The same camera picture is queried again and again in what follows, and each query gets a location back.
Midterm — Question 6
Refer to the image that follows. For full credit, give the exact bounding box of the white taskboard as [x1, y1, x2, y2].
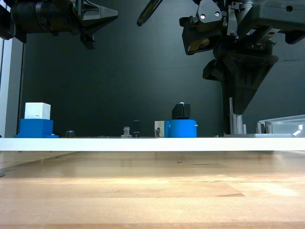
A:
[0, 136, 305, 152]

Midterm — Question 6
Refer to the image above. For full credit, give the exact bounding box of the black plug with screw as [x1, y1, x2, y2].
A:
[172, 102, 192, 120]

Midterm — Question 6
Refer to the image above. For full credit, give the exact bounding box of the grey metal block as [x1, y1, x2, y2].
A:
[223, 133, 293, 138]

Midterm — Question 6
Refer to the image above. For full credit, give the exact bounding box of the clear plastic tub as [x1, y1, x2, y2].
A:
[258, 114, 305, 138]

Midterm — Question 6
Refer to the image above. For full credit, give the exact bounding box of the blue round clamp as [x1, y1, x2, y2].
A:
[164, 119, 198, 138]

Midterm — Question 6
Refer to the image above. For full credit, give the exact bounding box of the beige connector housing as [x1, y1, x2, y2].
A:
[154, 120, 171, 138]

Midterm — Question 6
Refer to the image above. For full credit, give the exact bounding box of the white square block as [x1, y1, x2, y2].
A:
[24, 102, 51, 121]

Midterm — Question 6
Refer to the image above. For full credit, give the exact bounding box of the small clear connector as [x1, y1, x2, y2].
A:
[121, 125, 133, 138]

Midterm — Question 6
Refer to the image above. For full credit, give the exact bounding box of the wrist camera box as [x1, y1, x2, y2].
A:
[179, 16, 224, 57]

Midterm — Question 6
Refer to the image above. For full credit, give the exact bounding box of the blue flanged mount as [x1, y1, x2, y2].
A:
[13, 118, 60, 139]

